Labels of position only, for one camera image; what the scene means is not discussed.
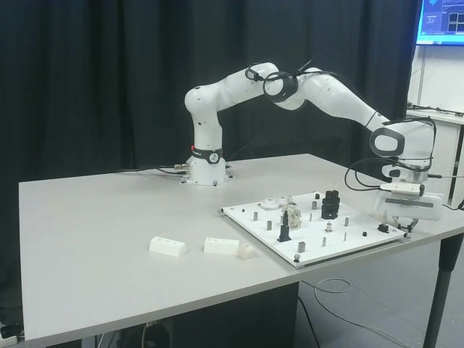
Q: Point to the white peg holder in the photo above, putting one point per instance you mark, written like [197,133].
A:
[220,245]
[167,246]

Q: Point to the large black bolt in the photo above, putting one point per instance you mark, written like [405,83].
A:
[383,228]

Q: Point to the blue screen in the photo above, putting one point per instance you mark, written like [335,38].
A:
[440,21]

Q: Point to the black curtain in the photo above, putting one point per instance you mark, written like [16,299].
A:
[108,72]

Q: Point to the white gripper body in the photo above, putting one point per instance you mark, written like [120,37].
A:
[409,209]

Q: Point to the white gear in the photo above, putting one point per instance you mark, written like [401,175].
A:
[273,203]

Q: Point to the black USB plug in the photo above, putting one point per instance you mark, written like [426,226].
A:
[285,230]

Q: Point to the black D-SUB plug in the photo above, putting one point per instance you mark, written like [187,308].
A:
[330,204]

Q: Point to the metal BNC plug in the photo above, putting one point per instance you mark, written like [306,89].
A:
[330,226]

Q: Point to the white cabinet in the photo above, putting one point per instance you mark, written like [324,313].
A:
[440,145]

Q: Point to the thin black rod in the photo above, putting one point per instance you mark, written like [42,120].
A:
[435,176]

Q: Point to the white task board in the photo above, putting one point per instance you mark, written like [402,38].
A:
[308,239]

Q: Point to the metal square peg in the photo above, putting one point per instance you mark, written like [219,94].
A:
[301,247]
[269,224]

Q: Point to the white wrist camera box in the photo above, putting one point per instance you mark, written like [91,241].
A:
[402,187]

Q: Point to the black table leg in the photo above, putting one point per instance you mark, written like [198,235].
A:
[438,290]

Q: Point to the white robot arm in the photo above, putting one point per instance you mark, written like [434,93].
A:
[235,81]

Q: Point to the small white plug holder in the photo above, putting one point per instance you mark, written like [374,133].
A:
[246,252]

